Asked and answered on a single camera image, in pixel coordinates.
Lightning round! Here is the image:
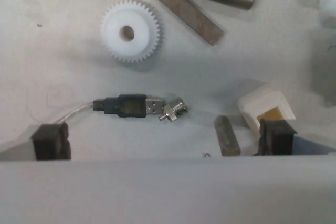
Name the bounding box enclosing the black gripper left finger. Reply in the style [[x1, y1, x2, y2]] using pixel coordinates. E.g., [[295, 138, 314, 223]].
[[0, 123, 71, 161]]

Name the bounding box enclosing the metal square peg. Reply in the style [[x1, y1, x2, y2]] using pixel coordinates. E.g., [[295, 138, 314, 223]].
[[156, 0, 224, 47]]

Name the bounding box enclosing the metal BNC plug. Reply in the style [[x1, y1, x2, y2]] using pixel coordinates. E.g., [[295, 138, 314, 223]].
[[159, 97, 190, 123]]

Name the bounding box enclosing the white plug holder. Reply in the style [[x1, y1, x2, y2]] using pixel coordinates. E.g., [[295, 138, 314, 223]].
[[237, 82, 298, 133]]

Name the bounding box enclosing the small metal round peg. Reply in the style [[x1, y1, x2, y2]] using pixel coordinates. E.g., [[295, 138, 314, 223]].
[[214, 115, 241, 157]]

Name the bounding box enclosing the white medium gear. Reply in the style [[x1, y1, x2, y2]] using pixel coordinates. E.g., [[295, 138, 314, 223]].
[[99, 0, 163, 65]]

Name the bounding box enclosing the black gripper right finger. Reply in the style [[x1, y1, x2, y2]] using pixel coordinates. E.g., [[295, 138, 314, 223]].
[[254, 119, 336, 157]]

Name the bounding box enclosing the black USB plug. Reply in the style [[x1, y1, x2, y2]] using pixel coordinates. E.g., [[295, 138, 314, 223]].
[[54, 94, 163, 125]]

